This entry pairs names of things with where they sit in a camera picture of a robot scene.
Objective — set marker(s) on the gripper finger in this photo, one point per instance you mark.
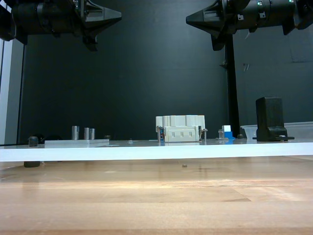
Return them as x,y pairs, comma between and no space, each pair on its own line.
102,14
97,27
215,29
210,14

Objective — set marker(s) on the wide grey metal bar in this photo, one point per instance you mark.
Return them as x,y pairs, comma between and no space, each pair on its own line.
75,133

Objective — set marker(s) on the narrow grey metal bar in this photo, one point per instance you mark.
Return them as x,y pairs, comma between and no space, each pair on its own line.
86,134
92,134

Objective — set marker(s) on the white bar holder plate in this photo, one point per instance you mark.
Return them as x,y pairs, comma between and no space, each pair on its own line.
73,143

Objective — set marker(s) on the black corner screw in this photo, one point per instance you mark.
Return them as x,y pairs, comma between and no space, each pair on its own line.
239,136
107,137

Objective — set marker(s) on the white multi-block connector housing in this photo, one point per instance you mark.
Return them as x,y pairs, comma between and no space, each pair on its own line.
181,121

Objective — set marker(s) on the silver screw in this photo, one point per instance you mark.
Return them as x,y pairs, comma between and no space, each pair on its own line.
205,131
159,133

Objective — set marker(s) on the black plastic holder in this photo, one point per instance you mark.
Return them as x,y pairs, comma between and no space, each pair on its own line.
269,117

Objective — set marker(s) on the clear plastic standoff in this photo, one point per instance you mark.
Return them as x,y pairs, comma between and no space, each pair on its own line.
220,134

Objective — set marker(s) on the blue and white connector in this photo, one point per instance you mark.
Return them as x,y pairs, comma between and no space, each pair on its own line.
230,135

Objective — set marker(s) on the clear plastic tub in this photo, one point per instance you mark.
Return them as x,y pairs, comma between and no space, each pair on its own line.
249,133

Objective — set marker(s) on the beige three-window connector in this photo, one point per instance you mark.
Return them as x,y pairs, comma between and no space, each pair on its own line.
182,138

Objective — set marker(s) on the black rubber board foot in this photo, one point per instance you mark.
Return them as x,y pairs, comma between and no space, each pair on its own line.
31,164

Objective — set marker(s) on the black frame post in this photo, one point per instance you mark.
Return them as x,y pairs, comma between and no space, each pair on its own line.
231,85

